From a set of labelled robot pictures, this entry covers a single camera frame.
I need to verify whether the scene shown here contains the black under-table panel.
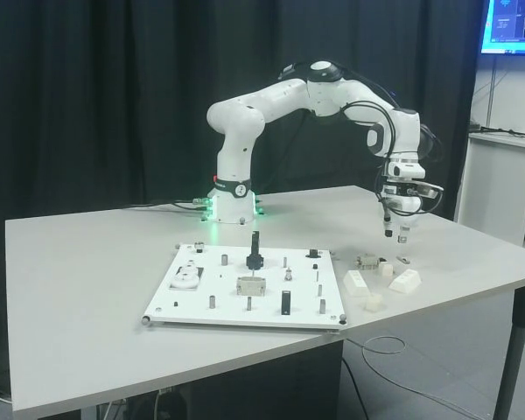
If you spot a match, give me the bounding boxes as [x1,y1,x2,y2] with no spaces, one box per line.
[96,335,345,420]

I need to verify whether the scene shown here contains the black D-SUB plug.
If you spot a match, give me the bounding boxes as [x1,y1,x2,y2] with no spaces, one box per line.
[245,230,264,270]

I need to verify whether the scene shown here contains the white cabinet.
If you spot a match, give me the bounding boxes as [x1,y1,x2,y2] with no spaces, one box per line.
[453,129,525,254]

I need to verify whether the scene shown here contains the black curtains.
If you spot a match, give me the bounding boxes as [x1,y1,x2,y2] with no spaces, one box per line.
[0,0,485,395]

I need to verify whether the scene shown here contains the black base cable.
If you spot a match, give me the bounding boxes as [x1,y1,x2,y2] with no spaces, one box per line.
[130,197,214,214]

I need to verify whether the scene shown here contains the blue screen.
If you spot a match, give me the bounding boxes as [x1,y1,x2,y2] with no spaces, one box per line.
[479,0,525,57]

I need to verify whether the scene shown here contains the white cube holder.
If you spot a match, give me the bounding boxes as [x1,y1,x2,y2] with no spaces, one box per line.
[360,293,384,313]

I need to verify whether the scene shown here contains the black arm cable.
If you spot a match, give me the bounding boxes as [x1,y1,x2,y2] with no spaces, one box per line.
[340,85,444,211]

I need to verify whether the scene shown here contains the white task board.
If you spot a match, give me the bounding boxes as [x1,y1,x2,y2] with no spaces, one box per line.
[141,242,350,328]

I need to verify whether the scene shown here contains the black table leg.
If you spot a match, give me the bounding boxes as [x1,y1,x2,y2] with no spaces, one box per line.
[493,279,525,420]

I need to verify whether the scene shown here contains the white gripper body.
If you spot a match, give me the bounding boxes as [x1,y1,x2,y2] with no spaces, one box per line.
[387,194,424,228]

